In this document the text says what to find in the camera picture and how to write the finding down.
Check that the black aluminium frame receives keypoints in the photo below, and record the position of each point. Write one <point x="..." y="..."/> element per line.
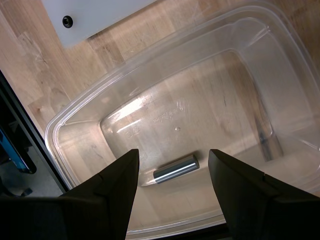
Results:
<point x="37" y="147"/>

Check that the clear plastic tub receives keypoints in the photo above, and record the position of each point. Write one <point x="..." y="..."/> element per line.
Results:
<point x="200" y="100"/>

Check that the steel cylinder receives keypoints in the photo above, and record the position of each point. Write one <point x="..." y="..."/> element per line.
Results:
<point x="176" y="169"/>

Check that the white board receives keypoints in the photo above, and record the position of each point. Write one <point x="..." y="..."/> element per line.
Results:
<point x="100" y="15"/>

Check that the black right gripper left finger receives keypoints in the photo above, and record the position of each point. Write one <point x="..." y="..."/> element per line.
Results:
<point x="75" y="215"/>

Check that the small black corner screw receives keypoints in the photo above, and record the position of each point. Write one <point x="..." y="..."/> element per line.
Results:
<point x="67" y="21"/>

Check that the screen with blue edge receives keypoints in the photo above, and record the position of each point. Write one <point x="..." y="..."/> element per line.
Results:
<point x="25" y="166"/>

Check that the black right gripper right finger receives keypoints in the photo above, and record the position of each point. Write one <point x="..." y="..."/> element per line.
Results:
<point x="262" y="212"/>

